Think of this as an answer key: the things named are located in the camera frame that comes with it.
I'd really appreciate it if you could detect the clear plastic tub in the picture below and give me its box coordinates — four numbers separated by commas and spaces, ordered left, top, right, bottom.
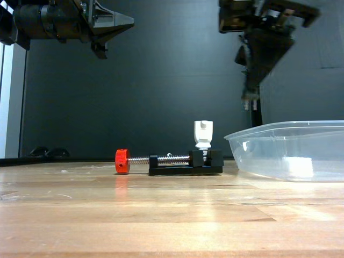
223, 120, 344, 183

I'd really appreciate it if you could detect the small white block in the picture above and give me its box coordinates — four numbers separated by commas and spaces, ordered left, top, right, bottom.
282, 157, 314, 178

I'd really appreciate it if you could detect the black vise with red knob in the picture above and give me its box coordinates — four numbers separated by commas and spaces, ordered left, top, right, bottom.
114, 148, 224, 177

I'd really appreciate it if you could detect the black table frame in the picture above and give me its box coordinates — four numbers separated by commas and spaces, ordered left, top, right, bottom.
0, 146, 151, 167

